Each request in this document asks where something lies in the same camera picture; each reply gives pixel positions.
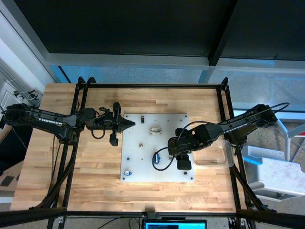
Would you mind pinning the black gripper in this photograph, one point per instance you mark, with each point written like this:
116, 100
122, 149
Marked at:
182, 145
107, 121

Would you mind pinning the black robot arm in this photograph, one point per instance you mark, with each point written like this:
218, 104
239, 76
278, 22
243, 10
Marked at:
233, 126
47, 120

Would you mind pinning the white taskboard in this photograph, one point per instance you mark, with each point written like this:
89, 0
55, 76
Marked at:
143, 171

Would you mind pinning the small black socket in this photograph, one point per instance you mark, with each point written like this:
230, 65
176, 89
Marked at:
142, 119

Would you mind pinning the clear plastic tub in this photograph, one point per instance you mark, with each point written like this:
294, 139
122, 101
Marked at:
209, 155

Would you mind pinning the beige multi-pin connector housing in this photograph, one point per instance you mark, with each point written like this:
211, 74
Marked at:
156, 131

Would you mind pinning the small blue mounted connector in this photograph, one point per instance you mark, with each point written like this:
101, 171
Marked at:
127, 173

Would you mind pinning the white step stool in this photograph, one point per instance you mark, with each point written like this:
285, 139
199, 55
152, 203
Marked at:
278, 171

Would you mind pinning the white metal tube stand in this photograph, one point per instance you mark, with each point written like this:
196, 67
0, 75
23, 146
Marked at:
288, 143

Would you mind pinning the brown cardboard sheet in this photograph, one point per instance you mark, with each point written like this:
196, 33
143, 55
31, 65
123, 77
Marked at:
12, 176

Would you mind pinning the D-sub connector blue mount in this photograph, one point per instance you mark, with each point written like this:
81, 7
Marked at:
157, 158

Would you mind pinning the black aluminium frame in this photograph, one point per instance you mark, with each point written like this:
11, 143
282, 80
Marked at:
152, 86

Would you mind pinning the black low camera box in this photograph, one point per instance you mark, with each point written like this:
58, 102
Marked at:
152, 214

